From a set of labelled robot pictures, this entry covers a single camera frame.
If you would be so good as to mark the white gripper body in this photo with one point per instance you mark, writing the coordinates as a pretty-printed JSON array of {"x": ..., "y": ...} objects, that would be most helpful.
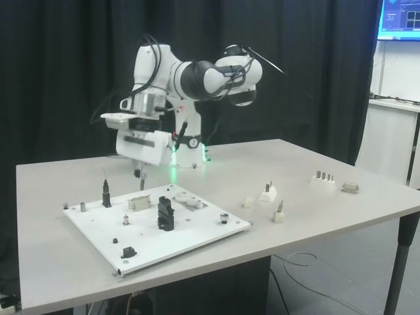
[{"x": 141, "y": 146}]

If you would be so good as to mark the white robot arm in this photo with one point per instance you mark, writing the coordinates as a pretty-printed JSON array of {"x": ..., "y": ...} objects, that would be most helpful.
[{"x": 210, "y": 73}]

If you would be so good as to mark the short metal peg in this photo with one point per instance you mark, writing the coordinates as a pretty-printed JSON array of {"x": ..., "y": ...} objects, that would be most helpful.
[{"x": 83, "y": 207}]

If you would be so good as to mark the thick metal square peg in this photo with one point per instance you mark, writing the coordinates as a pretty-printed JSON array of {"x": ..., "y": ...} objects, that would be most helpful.
[{"x": 267, "y": 188}]

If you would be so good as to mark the white sloped peg holder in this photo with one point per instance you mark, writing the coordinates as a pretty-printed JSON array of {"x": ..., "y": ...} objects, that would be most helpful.
[{"x": 266, "y": 197}]

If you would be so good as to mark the long white peg holder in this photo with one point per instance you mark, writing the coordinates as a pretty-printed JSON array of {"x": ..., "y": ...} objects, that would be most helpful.
[{"x": 323, "y": 183}]

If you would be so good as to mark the flat white mounting plate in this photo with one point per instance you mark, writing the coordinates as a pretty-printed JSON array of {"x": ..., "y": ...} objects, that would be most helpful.
[{"x": 118, "y": 118}]

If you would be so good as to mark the white gear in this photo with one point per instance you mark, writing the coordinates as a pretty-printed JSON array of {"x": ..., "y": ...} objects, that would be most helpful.
[
  {"x": 196, "y": 204},
  {"x": 182, "y": 197}
]

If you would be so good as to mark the black D-SUB plug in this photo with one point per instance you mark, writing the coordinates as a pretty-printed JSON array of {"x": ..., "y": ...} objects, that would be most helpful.
[{"x": 165, "y": 213}]

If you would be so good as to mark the metal BNC plug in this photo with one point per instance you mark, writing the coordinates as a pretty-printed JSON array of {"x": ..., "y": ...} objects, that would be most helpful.
[{"x": 125, "y": 219}]

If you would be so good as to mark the white task board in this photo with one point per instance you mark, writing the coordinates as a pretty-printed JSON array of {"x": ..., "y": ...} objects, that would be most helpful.
[{"x": 98, "y": 236}]

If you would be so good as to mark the metal bolt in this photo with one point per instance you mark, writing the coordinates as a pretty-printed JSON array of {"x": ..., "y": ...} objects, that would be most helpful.
[{"x": 223, "y": 218}]

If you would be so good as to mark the small white holder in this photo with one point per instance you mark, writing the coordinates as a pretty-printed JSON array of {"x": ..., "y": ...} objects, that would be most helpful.
[{"x": 248, "y": 202}]

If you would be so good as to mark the black curtains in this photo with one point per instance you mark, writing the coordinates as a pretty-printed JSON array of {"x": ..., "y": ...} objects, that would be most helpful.
[{"x": 65, "y": 65}]

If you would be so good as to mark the black box under table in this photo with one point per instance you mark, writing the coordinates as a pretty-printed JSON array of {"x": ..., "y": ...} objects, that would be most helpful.
[{"x": 213, "y": 288}]

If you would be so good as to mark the small metal plug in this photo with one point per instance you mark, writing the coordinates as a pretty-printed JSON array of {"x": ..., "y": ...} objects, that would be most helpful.
[{"x": 281, "y": 206}]

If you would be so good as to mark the white cube plug holder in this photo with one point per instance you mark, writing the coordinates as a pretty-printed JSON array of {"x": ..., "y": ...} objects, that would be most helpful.
[{"x": 278, "y": 216}]

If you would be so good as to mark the grey metal D-SUB plug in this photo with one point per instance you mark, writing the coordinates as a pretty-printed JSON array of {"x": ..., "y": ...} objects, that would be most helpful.
[{"x": 349, "y": 188}]

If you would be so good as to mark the white cabinet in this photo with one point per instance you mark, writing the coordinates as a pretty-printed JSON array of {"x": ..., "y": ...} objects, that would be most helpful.
[{"x": 387, "y": 141}]

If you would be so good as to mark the black table leg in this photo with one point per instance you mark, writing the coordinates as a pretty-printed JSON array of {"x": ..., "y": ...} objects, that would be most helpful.
[{"x": 398, "y": 262}]

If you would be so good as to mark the blue screen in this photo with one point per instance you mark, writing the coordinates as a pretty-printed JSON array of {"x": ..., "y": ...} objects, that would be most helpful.
[{"x": 398, "y": 19}]

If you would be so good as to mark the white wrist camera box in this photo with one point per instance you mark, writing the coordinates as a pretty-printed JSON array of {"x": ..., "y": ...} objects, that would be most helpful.
[{"x": 126, "y": 103}]

